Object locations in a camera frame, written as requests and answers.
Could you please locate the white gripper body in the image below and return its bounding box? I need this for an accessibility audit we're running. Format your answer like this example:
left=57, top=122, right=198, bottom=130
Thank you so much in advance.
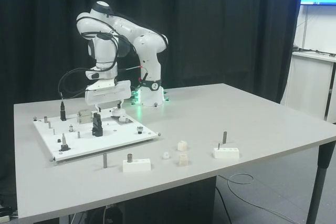
left=84, top=80, right=131, bottom=106

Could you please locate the black D-SUB plug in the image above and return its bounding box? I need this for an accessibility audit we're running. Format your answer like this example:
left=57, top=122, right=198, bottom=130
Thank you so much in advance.
left=91, top=112, right=103, bottom=137

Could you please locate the black Ethernet plug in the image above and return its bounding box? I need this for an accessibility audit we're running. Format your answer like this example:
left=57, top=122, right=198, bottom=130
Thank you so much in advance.
left=59, top=92, right=68, bottom=122

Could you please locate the white task board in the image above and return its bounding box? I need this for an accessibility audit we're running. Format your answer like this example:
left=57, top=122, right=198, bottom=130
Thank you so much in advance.
left=33, top=110, right=161, bottom=163

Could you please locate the metal bolt with black base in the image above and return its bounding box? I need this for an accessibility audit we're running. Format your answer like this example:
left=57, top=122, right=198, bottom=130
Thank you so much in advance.
left=59, top=133, right=70, bottom=153

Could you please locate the white peg holder block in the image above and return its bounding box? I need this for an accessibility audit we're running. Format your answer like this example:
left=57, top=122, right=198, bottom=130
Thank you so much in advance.
left=122, top=157, right=152, bottom=174
left=212, top=147, right=240, bottom=159

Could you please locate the black curtain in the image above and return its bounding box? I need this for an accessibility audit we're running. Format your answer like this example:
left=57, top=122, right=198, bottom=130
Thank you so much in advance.
left=0, top=0, right=307, bottom=217

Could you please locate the white power strip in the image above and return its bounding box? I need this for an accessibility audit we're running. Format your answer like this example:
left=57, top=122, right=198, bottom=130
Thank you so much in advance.
left=0, top=208, right=16, bottom=221

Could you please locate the white cabinet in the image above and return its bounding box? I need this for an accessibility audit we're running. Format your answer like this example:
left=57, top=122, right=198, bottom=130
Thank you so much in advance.
left=282, top=50, right=336, bottom=124

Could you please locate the dark grey table leg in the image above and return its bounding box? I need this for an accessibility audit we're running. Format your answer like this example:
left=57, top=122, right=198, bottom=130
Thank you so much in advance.
left=307, top=140, right=336, bottom=224

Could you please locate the black looped gripper cable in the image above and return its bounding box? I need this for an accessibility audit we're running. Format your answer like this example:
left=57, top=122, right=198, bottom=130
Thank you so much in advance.
left=59, top=68, right=91, bottom=98

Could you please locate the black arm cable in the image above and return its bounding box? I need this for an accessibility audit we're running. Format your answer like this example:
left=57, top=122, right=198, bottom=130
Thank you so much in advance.
left=80, top=11, right=169, bottom=59

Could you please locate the grey floor cable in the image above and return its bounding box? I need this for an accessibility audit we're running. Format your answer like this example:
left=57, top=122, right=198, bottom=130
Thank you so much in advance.
left=227, top=173, right=308, bottom=224

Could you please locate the black floor cable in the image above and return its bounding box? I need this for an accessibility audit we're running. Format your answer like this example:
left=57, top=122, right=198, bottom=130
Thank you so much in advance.
left=216, top=187, right=229, bottom=224

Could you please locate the black cable on cabinet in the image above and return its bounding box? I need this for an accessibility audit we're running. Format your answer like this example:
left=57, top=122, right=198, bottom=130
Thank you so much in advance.
left=292, top=46, right=336, bottom=57

